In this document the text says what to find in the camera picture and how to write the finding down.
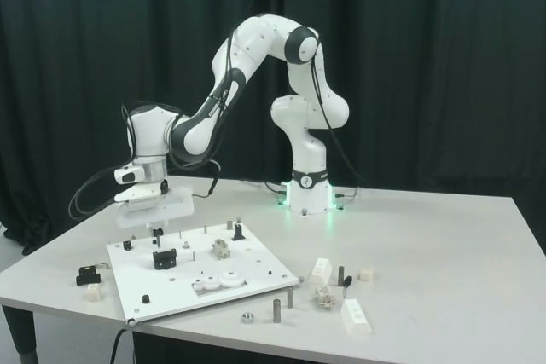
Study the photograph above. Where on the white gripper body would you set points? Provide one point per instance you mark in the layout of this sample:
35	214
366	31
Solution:
170	206

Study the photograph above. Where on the metal square peg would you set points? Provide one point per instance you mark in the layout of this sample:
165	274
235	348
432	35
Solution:
341	275
158	241

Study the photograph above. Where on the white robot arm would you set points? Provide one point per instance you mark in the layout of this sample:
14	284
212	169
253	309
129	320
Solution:
307	155

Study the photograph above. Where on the metal round peg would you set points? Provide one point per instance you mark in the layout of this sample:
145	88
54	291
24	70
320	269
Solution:
275	311
290	298

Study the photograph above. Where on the white small gear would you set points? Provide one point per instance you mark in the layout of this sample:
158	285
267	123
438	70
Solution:
198	285

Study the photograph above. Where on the white task board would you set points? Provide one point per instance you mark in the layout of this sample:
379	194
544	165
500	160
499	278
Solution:
222	266

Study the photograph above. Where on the white medium gear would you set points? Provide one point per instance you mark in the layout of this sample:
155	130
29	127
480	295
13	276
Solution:
211	284

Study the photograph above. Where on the black D-SUB plug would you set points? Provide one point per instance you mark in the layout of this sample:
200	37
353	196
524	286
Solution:
88	275

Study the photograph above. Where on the small white cube holder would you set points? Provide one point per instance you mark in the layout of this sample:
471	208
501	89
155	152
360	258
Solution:
367	275
95	293

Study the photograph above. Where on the white large gear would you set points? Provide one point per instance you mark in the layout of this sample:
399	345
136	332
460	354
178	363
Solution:
230	279

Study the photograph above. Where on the metal nut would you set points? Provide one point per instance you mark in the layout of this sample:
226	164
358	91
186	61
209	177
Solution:
246	318

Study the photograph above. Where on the white holder with holes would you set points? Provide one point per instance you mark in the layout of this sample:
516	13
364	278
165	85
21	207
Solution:
356	316
321	271

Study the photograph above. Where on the grey table leg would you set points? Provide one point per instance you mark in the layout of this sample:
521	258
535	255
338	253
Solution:
17	334

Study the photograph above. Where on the black curtains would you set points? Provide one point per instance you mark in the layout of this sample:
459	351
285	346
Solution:
426	61

